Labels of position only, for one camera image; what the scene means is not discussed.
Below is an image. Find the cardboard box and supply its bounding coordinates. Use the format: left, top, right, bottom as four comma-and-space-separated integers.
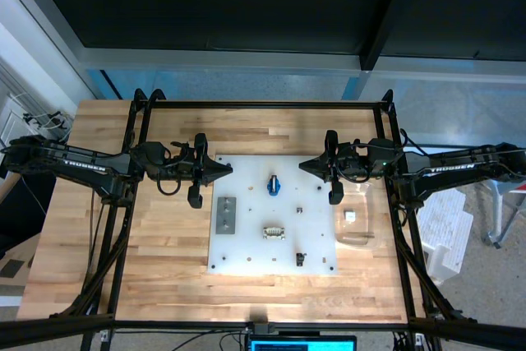
0, 232, 42, 286

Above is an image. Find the beige multi-pin connector housing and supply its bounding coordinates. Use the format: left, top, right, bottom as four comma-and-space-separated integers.
261, 225, 288, 241

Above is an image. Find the grey metal stool frame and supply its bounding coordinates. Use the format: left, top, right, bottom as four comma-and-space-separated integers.
478, 178, 526, 250

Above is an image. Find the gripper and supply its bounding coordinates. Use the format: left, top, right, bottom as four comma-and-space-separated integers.
298, 130, 370, 206
168, 132, 234, 209

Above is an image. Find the tangled cable bundle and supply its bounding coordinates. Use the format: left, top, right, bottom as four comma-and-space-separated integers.
20, 109, 73, 132

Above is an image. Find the grey metal plate with pegs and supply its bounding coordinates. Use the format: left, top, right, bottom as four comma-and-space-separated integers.
215, 196, 238, 237

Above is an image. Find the small black camera mount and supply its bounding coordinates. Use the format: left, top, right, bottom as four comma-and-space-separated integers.
251, 314, 275, 335

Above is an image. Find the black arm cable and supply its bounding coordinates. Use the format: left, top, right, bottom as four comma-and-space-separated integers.
155, 176, 184, 197
339, 141, 373, 153

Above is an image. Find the laptop screen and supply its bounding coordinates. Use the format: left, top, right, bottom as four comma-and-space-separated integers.
245, 335, 358, 351

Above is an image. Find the clear plastic tub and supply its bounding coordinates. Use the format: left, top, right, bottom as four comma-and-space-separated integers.
333, 181, 377, 250

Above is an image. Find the white task board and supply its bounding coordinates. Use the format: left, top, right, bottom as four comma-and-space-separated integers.
207, 155, 339, 276

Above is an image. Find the black aluminium frame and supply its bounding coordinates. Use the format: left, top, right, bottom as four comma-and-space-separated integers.
0, 87, 526, 351

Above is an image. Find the white foam packing piece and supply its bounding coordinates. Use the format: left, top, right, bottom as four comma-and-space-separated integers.
414, 192, 474, 287

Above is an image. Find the blue round connector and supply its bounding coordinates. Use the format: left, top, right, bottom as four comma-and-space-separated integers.
265, 173, 283, 197

